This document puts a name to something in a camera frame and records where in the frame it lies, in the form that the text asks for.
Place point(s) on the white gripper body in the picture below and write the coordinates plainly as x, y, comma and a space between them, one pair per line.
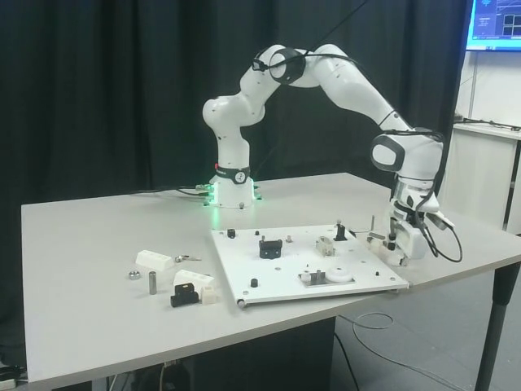
413, 244

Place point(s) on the white small gear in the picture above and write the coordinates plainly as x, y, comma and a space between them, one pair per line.
340, 275

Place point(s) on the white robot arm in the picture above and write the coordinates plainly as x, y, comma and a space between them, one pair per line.
350, 89

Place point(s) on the metal square peg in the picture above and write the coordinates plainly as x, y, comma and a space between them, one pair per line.
375, 234

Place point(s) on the thin upright metal peg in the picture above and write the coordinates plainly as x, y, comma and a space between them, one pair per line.
373, 226

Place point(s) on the black upright plug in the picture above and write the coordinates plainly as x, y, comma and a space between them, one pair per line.
340, 231

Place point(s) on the white cabinet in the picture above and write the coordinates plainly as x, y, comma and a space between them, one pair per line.
480, 175

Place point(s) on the white task board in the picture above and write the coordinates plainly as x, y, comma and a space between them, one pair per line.
293, 260

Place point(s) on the dark table leg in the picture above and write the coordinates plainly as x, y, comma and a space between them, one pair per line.
496, 326

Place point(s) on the small white block holder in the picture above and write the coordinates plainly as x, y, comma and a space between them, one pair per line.
210, 294

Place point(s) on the white holder with holes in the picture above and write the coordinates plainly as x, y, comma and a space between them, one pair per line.
193, 278

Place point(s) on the small silver plug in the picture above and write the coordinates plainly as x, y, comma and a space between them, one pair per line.
185, 257

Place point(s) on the black D-SUB plug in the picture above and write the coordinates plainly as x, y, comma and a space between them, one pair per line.
184, 295

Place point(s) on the blue screen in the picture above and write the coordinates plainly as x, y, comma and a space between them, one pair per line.
494, 24

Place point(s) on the long white peg holder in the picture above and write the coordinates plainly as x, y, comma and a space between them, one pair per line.
154, 260

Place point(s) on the metal round peg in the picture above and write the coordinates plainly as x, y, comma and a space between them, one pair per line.
153, 282

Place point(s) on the metal nut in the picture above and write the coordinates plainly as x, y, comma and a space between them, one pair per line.
133, 275

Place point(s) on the black curtains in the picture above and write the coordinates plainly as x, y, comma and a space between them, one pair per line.
102, 93

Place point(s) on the white power strip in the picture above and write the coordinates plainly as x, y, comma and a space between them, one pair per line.
10, 376

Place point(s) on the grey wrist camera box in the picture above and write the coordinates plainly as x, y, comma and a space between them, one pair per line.
439, 220

